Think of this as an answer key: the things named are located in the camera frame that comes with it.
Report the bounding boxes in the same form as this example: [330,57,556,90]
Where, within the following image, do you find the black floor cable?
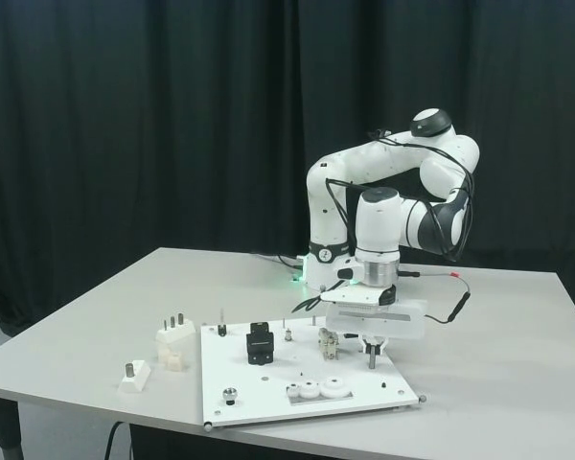
[105,421,131,460]

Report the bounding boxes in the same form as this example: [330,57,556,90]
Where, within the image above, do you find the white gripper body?
[324,297,430,342]

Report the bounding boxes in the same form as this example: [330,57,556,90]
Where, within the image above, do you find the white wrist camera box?
[335,258,365,282]

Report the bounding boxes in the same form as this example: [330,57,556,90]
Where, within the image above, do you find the black cables on table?
[256,251,303,270]

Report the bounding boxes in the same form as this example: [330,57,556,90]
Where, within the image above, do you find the white task board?
[198,315,428,430]

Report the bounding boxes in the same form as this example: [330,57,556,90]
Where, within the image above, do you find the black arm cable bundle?
[291,127,476,312]

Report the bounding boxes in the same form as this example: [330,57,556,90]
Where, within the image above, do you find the beige waterproof plug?
[317,328,341,361]

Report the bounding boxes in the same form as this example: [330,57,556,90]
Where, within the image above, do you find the black D-SUB plug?
[245,321,276,368]

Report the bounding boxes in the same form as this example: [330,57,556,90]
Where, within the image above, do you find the black curtain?
[0,0,575,332]

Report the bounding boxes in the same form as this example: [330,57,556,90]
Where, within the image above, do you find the black table leg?
[0,395,21,460]

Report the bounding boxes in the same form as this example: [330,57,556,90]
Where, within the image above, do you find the low white peg holder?
[118,359,153,396]

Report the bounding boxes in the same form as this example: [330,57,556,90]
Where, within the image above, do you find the black rod on wire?
[397,270,473,323]

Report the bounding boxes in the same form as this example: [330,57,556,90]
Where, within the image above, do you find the white large gear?
[318,377,347,399]

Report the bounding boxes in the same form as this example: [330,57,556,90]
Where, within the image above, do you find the tall white peg holder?
[154,319,196,354]

